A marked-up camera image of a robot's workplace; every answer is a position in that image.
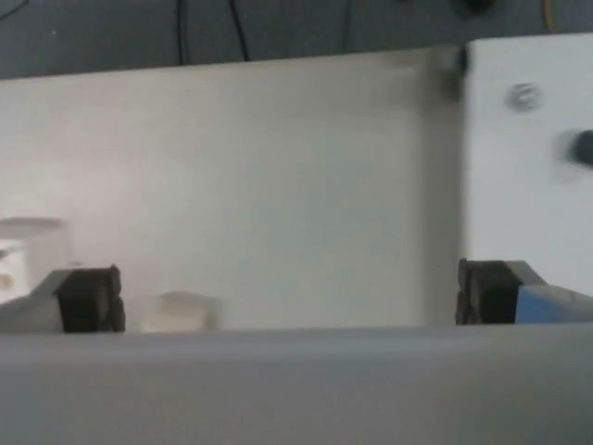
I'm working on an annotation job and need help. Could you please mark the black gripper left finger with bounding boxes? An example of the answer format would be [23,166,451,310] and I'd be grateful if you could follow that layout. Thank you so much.
[0,264,127,335]

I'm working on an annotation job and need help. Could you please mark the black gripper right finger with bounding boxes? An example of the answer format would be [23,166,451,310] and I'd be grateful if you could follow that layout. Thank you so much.
[455,259,593,326]

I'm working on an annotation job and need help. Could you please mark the black floor cable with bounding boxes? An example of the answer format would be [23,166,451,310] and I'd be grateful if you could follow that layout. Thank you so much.
[228,0,250,62]
[174,0,187,66]

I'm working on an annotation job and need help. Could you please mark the white task board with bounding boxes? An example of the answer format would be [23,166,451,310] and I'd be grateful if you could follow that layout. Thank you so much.
[451,34,593,298]

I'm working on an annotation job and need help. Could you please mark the white peg holder with holes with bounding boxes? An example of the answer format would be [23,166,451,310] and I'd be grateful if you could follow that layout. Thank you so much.
[0,216,75,303]

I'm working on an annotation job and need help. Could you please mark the small white cube holder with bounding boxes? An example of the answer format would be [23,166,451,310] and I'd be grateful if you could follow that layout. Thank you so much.
[137,290,222,333]

